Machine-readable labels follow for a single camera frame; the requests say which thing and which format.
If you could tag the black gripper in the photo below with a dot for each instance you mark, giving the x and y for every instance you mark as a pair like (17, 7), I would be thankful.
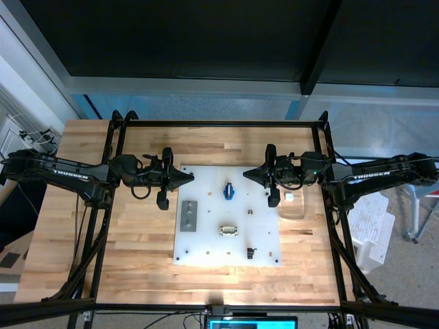
(273, 200)
(164, 202)

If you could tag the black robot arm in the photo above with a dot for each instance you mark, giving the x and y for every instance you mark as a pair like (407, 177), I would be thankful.
(370, 176)
(68, 173)

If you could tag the blue connector housing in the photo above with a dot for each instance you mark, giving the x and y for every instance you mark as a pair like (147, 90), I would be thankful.
(228, 196)

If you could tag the white connector block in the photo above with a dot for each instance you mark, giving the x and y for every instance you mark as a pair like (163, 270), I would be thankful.
(289, 197)

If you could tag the beige multi-pin connector housing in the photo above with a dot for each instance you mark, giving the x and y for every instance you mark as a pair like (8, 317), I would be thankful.
(229, 230)

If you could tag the white taskboard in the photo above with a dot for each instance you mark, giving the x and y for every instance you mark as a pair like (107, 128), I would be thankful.
(205, 240)

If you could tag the black USB socket housing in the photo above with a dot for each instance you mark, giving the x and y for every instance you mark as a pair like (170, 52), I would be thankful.
(250, 258)

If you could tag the grey metal plate with pins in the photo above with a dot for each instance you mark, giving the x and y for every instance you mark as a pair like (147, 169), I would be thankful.
(188, 216)

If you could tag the clear plastic tub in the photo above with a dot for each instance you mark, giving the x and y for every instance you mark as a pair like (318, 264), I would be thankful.
(295, 210)

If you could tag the white foam block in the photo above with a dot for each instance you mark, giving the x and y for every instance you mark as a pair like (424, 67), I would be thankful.
(374, 233)

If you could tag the black power plug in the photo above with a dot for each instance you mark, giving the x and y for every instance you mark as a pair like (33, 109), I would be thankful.
(25, 135)
(49, 134)

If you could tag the laptop screen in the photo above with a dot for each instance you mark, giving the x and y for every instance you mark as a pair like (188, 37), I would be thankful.
(250, 323)

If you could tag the grey metal stand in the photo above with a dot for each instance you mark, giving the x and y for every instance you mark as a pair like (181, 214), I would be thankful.
(415, 216)

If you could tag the black case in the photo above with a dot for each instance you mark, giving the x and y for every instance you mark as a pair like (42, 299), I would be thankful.
(17, 212)

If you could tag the tan cardboard box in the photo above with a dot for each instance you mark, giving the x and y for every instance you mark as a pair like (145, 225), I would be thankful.
(17, 246)

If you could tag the black metal frame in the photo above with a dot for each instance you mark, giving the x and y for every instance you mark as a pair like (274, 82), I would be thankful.
(219, 123)

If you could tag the black table camera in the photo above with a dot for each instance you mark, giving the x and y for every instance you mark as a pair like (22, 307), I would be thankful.
(219, 309)

